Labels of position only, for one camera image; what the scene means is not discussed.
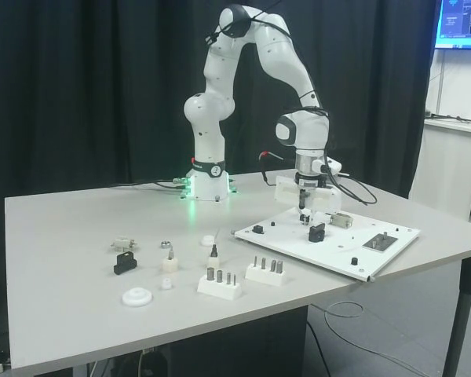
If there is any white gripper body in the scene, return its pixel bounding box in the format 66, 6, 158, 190
274, 176, 343, 210

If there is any white task board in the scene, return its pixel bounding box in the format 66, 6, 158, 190
230, 200, 422, 284

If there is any white square peg holder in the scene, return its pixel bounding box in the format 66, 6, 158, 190
245, 263, 287, 288

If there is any white round peg holder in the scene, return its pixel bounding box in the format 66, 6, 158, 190
196, 274, 244, 302

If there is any white cabinet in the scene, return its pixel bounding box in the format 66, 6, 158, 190
411, 113, 471, 227

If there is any black cabinet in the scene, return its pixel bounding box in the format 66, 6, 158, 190
168, 306, 311, 377

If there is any grey waterproof plug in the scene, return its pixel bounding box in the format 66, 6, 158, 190
109, 236, 138, 252

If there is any black table leg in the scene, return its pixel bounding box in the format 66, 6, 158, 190
443, 254, 471, 377

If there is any black D-SUB plug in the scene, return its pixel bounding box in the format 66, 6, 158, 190
112, 252, 139, 275

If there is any white large gear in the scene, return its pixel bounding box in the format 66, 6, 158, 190
121, 287, 155, 311

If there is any blue screen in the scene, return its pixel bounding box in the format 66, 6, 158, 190
434, 0, 471, 50

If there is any black curtain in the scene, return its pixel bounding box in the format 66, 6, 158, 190
0, 0, 471, 346

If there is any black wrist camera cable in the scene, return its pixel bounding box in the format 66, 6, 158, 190
321, 156, 379, 206

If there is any silver flange ring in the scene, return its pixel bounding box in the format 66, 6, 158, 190
296, 151, 323, 176

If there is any thin black rod on wire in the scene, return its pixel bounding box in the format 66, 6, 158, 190
258, 150, 287, 185

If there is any grey floor cable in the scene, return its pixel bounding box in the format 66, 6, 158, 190
323, 300, 447, 372

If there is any black floor cable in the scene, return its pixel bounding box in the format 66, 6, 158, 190
306, 320, 327, 377

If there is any black base cable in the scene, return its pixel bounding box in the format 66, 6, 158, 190
115, 177, 192, 192

